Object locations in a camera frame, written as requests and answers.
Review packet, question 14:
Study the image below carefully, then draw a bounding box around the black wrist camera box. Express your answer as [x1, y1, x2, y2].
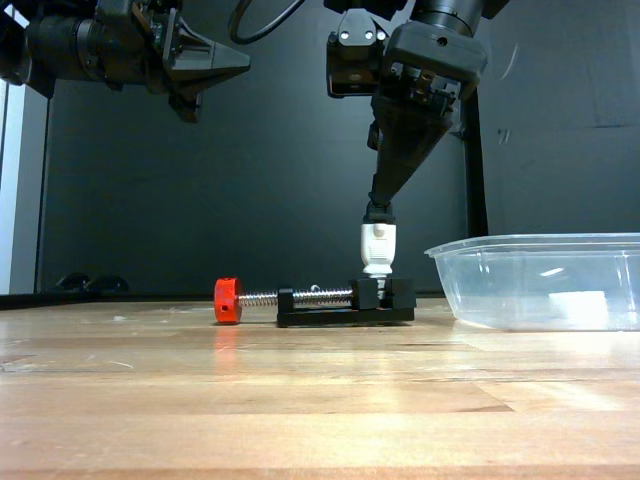
[326, 8, 389, 99]

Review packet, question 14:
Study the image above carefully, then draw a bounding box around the black frame rail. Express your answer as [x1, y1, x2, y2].
[0, 288, 454, 312]

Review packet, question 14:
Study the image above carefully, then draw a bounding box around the black power plug braided cable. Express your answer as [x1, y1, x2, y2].
[360, 198, 397, 227]

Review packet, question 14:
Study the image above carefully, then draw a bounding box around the clear plastic tub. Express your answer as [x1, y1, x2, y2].
[423, 232, 640, 334]

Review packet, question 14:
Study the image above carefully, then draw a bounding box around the white power receptacle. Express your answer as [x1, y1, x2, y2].
[358, 223, 399, 301]

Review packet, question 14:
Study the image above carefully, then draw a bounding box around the black vise clamp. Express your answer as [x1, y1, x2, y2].
[238, 277, 417, 330]

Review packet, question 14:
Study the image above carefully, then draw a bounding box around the black frame post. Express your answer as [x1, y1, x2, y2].
[459, 94, 490, 239]

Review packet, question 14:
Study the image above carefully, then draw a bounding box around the black dome-shaped object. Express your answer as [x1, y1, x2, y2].
[87, 274, 130, 293]
[55, 272, 91, 292]

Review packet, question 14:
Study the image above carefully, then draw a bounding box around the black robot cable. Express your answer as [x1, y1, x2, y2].
[228, 0, 307, 46]

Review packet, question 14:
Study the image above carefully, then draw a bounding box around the orange clamp knob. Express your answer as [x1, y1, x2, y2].
[213, 276, 245, 326]

